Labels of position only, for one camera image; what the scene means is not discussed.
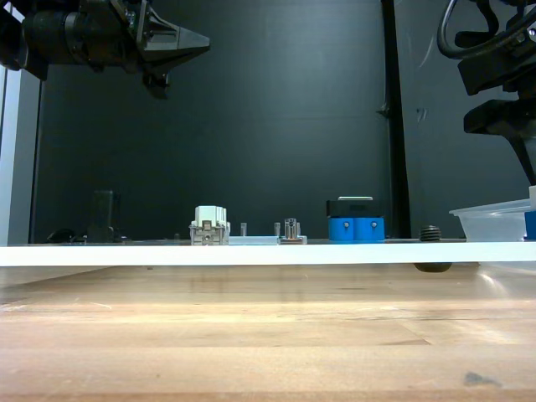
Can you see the black plug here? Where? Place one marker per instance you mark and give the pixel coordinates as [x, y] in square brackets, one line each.
[356, 208]

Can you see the black threaded M12 bolt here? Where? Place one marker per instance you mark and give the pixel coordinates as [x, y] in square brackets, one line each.
[431, 234]

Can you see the small silver clamp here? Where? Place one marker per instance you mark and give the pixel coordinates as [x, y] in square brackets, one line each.
[292, 234]

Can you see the blue two-lobed plug mount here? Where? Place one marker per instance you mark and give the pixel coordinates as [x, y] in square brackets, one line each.
[356, 232]

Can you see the beige connector housing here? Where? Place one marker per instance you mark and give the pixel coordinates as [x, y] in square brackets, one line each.
[209, 226]

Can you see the white mounting board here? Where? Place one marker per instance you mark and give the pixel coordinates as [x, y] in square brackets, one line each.
[251, 255]

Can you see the black connector block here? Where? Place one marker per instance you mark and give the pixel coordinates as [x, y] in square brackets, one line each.
[104, 218]

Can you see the black upright post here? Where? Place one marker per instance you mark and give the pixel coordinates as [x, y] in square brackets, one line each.
[395, 125]

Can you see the clear plastic tub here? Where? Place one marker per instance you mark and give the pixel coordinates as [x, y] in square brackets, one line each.
[490, 224]

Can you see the silver window frame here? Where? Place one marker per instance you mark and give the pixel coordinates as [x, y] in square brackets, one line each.
[21, 167]

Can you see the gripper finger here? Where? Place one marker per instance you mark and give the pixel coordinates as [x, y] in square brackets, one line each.
[527, 155]
[176, 39]
[176, 60]

